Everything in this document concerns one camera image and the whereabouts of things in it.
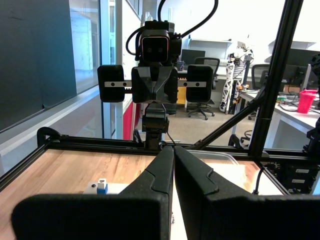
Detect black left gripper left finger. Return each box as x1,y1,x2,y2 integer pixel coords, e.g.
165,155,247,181
10,145,175,240

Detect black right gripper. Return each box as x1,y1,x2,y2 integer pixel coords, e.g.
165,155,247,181
97,63,214,104

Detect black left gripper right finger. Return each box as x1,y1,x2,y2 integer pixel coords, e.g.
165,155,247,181
174,146,320,240

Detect black USB connector with cable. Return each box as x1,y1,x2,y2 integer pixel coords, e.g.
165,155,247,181
251,164,266,196

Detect blue and white small connector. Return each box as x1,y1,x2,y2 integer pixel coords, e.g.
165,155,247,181
96,177,109,195

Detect yellow drawer cabinet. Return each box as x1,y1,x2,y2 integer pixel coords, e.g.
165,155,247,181
176,86,188,106

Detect white task board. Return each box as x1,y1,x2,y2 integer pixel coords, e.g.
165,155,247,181
83,181,188,240

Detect white and red partition panel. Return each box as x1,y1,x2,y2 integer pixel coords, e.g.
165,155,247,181
114,0,146,141

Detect black computer monitor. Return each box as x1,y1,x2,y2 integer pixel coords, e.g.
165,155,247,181
282,48,320,88
181,49,206,66

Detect clear plastic tub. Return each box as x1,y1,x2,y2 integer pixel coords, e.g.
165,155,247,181
186,149,252,195

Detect black office chair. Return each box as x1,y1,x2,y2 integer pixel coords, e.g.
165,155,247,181
186,56,221,121
250,63,271,91

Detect black controller box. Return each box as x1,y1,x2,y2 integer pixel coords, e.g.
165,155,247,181
264,159,320,196

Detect white lattice structure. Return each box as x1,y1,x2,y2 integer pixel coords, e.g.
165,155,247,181
219,41,253,113

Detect white office desk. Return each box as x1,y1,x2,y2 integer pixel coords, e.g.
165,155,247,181
238,91,320,151

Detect red plastic bin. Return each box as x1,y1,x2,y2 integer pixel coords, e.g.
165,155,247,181
297,89,316,115

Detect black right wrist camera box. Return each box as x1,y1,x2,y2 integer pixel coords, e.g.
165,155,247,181
138,29,171,63

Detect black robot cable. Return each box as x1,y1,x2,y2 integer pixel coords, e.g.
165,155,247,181
157,0,219,38
125,26,143,56

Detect black aluminium frame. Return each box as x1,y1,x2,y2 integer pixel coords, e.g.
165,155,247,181
0,0,320,195

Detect grey aluminium window frame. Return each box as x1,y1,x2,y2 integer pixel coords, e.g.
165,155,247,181
0,0,118,176

